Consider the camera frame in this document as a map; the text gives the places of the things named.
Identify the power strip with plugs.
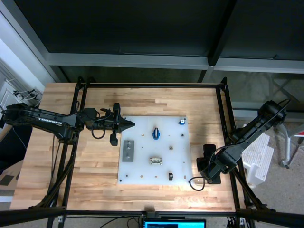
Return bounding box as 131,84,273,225
11,88,41,103

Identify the grey metal plate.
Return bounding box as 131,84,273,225
121,139,135,162

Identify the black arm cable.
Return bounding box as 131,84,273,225
188,144,225,191
91,128,107,140

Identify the clear plastic tub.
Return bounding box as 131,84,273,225
190,144,214,188

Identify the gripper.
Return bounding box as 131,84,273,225
91,103,136,146
197,143,222,185

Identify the black table camera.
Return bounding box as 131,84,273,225
142,206,159,219

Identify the black metal frame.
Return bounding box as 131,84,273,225
0,76,304,228

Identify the blue clamp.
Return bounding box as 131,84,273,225
151,127,162,141

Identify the white task board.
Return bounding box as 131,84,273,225
118,115,192,185

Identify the grey metal beam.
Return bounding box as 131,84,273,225
46,52,209,71
215,57,304,74

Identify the white plastic step stool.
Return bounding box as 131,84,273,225
239,135,272,189

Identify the laptop screen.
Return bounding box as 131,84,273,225
142,218,207,228

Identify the grey metal chair leg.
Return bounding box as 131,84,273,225
273,123,304,170

